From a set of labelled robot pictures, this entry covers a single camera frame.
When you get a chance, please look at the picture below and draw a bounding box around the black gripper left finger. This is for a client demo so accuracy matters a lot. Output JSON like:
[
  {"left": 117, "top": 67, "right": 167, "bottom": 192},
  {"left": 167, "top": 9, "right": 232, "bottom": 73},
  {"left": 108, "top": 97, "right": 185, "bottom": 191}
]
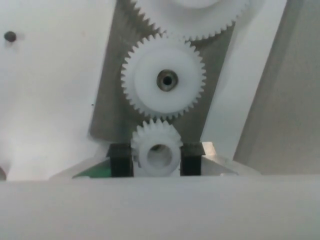
[{"left": 72, "top": 142, "right": 132, "bottom": 178}]

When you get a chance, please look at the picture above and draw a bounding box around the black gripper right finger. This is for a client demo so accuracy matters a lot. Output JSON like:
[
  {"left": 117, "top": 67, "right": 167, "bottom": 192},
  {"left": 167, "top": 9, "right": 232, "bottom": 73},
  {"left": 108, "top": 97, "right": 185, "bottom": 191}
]
[{"left": 179, "top": 141, "right": 261, "bottom": 177}]

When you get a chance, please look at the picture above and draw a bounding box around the white small gear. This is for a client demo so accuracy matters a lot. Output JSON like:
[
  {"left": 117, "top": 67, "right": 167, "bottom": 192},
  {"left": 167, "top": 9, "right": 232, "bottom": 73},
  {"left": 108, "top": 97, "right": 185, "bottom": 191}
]
[{"left": 131, "top": 117, "right": 183, "bottom": 177}]

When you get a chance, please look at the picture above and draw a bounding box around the white medium gear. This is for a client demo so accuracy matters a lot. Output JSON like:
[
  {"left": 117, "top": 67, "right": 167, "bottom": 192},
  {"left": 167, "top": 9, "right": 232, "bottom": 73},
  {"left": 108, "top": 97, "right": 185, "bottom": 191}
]
[{"left": 120, "top": 37, "right": 207, "bottom": 122}]

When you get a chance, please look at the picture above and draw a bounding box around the white large gear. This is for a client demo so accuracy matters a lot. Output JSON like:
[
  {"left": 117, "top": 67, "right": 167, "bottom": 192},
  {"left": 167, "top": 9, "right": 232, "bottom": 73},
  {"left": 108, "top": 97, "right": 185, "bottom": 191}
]
[{"left": 133, "top": 0, "right": 251, "bottom": 42}]

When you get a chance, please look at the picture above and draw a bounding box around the white task board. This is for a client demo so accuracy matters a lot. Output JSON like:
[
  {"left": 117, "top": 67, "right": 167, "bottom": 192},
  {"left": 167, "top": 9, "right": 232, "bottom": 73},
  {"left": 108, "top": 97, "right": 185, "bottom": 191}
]
[{"left": 0, "top": 0, "right": 288, "bottom": 181}]

